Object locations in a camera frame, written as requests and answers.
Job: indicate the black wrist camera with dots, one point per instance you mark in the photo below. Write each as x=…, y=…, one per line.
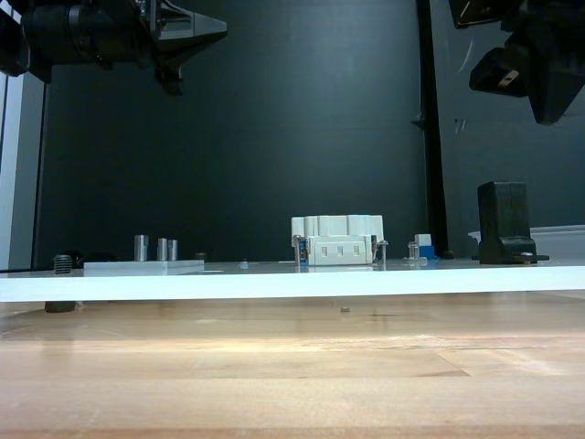
x=477, y=11

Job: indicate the silver metal bar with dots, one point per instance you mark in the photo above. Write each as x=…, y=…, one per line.
x=422, y=240

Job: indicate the blue bar holder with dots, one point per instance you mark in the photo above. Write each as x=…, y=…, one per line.
x=429, y=253

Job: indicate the beige connector housing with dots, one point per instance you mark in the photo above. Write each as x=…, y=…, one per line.
x=338, y=242

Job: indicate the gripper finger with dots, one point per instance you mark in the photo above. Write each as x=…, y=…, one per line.
x=201, y=27
x=553, y=100
x=178, y=50

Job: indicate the black plastic clamp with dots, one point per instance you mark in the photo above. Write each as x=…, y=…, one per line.
x=503, y=219

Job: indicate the silver metal peg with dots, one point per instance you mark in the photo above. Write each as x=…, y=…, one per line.
x=141, y=248
x=162, y=249
x=173, y=250

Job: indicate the white taskboard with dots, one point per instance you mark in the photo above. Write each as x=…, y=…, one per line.
x=292, y=285

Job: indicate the grey metal plate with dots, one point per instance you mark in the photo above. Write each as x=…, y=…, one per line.
x=137, y=267

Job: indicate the silver connector screw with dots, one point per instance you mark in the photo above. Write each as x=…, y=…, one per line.
x=383, y=252
x=299, y=249

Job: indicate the small silver metal fitting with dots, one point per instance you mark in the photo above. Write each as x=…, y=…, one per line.
x=413, y=252

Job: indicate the black metal frame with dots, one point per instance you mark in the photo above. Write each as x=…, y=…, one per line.
x=432, y=137

